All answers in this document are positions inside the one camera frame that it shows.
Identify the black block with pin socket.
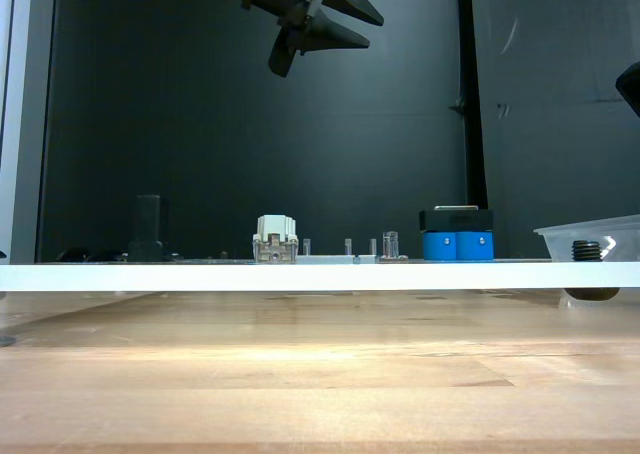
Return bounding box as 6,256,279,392
418,204,497,236

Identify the clear plastic container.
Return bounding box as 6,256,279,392
532,213,640,264

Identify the white task board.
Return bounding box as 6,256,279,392
0,260,640,301

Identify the small clear steel fitting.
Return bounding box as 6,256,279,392
377,230,412,264

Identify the black frame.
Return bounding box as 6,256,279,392
449,0,490,211

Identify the black threaded stud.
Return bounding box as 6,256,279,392
571,240,606,263

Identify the blue socket block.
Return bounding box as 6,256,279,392
422,231,458,262
455,231,496,262

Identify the tall black block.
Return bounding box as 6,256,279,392
128,193,171,263

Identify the beige many-pin connector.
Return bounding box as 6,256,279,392
251,214,300,265

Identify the flat steel base plate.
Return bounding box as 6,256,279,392
297,254,377,266

